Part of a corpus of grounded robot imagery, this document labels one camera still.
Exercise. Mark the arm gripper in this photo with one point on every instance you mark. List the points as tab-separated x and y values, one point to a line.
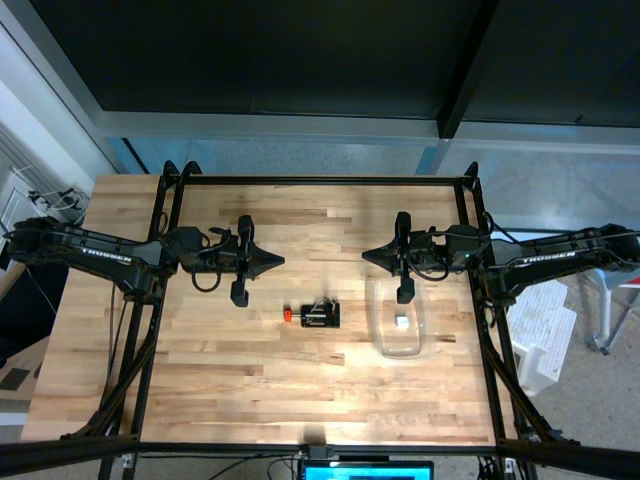
406	292
240	295

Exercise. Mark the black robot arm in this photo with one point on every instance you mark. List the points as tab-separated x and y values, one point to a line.
110	256
547	259

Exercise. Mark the orange knob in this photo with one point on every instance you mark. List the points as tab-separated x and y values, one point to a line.
288	315

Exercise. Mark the small white block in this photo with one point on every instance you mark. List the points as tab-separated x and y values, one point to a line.
402	322

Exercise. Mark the clear plastic tub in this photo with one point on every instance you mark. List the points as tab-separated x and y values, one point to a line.
400	351

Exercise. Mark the blue laptop screen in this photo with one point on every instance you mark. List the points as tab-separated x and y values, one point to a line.
365	472

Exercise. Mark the cardboard box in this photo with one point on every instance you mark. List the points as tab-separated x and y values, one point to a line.
20	357

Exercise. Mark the black aluminium frame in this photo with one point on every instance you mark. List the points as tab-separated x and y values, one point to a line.
320	180

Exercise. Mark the black upright post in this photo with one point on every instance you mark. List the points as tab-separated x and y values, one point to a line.
465	75

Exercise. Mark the black table-level camera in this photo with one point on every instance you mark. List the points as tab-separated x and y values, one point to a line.
320	451

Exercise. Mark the grey metal chair frame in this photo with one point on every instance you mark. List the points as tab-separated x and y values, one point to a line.
606	310

